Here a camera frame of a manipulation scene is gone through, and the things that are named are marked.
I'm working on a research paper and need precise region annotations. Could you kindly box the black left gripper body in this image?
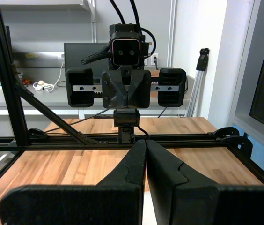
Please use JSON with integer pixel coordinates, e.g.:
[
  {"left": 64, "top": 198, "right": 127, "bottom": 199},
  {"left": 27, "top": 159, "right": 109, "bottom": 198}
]
[{"left": 66, "top": 66, "right": 186, "bottom": 108}]

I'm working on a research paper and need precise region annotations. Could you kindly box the black aluminium frame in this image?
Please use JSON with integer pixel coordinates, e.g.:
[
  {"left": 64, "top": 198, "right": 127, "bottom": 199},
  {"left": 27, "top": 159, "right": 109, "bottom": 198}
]
[{"left": 0, "top": 0, "right": 264, "bottom": 199}]

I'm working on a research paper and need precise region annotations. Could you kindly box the black braided camera cable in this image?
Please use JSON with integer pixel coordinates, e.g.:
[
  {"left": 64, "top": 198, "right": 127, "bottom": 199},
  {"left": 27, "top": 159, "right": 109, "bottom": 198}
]
[{"left": 81, "top": 43, "right": 112, "bottom": 66}]

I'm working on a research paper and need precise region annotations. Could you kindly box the white coiled cable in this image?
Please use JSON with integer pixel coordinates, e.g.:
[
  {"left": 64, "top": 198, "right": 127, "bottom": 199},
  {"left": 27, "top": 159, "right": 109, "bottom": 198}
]
[{"left": 32, "top": 62, "right": 66, "bottom": 93}]

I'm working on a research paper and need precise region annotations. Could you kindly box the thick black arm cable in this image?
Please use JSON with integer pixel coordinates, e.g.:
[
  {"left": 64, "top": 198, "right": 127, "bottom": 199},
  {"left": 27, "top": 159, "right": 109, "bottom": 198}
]
[
  {"left": 130, "top": 0, "right": 142, "bottom": 26},
  {"left": 109, "top": 0, "right": 126, "bottom": 25}
]

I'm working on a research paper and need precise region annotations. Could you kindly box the aluminium tripod with black head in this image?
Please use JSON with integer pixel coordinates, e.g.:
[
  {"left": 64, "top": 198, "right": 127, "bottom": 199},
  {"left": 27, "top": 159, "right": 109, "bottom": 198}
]
[{"left": 185, "top": 48, "right": 210, "bottom": 118}]

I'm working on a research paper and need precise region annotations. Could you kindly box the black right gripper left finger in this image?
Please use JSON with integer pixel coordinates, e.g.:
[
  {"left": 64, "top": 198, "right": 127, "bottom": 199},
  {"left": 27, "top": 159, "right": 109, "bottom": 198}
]
[{"left": 0, "top": 139, "right": 147, "bottom": 225}]

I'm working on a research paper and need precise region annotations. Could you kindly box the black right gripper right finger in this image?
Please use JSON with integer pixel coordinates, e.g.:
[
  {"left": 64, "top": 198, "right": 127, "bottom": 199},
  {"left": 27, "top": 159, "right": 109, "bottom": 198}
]
[{"left": 146, "top": 139, "right": 264, "bottom": 225}]

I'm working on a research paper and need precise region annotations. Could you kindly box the white wall shelf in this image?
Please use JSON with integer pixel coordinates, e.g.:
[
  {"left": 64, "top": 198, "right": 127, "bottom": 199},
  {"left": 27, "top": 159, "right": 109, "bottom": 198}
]
[{"left": 0, "top": 0, "right": 97, "bottom": 43}]

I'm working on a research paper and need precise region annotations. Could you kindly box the grey office desk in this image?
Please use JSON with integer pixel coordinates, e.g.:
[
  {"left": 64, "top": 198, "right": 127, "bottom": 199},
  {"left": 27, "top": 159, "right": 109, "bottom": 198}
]
[{"left": 0, "top": 67, "right": 195, "bottom": 119}]

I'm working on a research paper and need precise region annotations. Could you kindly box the white wall conduit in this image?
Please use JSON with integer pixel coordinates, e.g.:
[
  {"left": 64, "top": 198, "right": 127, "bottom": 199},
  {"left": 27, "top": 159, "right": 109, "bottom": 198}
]
[{"left": 166, "top": 0, "right": 177, "bottom": 68}]

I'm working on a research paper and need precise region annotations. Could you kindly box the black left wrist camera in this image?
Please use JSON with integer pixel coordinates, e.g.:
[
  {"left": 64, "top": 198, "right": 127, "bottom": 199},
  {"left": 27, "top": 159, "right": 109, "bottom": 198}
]
[{"left": 110, "top": 32, "right": 146, "bottom": 68}]

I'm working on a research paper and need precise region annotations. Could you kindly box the thin black looped cable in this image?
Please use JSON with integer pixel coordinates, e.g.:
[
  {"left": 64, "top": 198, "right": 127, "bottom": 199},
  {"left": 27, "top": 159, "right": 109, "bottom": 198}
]
[{"left": 140, "top": 27, "right": 158, "bottom": 58}]

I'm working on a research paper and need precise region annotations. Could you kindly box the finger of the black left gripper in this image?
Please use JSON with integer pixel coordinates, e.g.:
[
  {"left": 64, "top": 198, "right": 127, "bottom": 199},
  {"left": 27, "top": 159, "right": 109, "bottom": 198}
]
[
  {"left": 127, "top": 69, "right": 152, "bottom": 109},
  {"left": 102, "top": 69, "right": 128, "bottom": 109}
]

